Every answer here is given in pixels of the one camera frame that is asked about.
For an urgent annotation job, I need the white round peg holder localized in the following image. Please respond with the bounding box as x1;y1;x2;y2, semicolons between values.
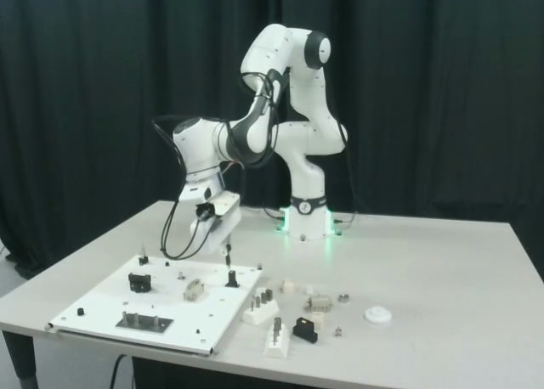
263;331;292;359

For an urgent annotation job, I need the black D-SUB plug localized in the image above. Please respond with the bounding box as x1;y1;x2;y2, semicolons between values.
292;316;320;344

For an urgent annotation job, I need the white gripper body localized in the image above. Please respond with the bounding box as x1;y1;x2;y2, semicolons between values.
189;205;241;257

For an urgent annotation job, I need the black curtain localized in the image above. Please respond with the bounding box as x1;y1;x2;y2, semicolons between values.
0;0;544;279

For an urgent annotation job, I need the black base cable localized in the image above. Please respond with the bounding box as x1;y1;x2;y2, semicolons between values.
261;206;291;223

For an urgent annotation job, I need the white square peg holder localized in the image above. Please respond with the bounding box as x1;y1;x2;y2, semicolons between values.
241;298;281;327

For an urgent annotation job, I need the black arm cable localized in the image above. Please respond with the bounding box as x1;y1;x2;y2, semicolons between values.
152;68;294;261

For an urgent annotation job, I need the grey waterproof plug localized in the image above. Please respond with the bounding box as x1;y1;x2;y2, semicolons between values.
303;294;333;314

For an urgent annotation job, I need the black table leg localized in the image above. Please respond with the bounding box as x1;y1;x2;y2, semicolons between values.
3;330;36;389

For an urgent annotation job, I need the white large gear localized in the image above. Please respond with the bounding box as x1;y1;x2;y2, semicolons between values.
364;305;393;324

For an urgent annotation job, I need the white task board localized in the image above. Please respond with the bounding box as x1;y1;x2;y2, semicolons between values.
45;254;264;358

